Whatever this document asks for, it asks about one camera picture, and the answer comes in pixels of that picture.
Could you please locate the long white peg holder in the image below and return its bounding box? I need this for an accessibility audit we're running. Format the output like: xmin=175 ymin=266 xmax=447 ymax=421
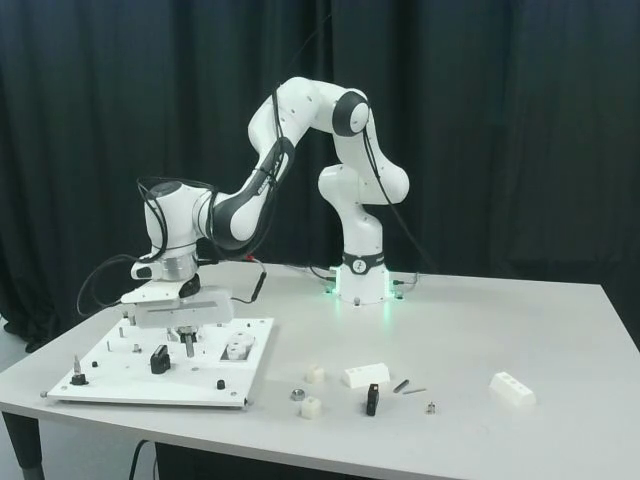
xmin=488 ymin=370 xmax=538 ymax=408
xmin=342 ymin=361 xmax=392 ymax=389

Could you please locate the black cable under table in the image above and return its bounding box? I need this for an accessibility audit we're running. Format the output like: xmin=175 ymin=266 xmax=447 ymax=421
xmin=130 ymin=438 xmax=153 ymax=480

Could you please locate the metal BNC plug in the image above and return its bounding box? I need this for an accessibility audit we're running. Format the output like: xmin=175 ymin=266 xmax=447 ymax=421
xmin=69 ymin=353 xmax=90 ymax=387

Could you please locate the dark table leg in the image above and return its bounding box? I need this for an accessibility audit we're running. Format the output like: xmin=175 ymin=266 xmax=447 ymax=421
xmin=0 ymin=410 xmax=42 ymax=480

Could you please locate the black curtain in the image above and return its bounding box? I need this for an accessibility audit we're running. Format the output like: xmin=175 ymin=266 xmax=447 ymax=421
xmin=0 ymin=0 xmax=640 ymax=354

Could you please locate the thin black rod, red tag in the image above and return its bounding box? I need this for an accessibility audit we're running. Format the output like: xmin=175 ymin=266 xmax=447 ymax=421
xmin=246 ymin=254 xmax=269 ymax=303

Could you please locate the black D-SUB plug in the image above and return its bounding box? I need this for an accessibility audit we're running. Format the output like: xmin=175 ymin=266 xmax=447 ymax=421
xmin=149 ymin=344 xmax=172 ymax=376

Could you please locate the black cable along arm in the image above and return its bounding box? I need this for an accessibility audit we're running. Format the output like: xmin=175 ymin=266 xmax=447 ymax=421
xmin=136 ymin=79 xmax=301 ymax=264

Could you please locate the black cable from shoulder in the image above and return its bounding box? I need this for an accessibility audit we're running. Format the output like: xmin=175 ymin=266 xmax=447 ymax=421
xmin=363 ymin=97 xmax=432 ymax=275

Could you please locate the white task board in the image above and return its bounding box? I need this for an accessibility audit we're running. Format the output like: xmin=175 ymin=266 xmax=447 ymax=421
xmin=41 ymin=314 xmax=278 ymax=412

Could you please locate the black looping wrist cable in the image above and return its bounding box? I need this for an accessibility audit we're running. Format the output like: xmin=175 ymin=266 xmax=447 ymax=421
xmin=78 ymin=253 xmax=151 ymax=309

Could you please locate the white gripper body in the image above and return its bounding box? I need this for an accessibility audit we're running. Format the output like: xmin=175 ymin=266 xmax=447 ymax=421
xmin=133 ymin=287 xmax=236 ymax=330

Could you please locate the black cable at arm foot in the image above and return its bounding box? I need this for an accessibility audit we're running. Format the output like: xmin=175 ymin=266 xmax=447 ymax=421
xmin=306 ymin=264 xmax=342 ymax=282

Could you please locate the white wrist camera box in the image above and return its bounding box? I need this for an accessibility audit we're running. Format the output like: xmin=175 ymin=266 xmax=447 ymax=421
xmin=130 ymin=259 xmax=164 ymax=282

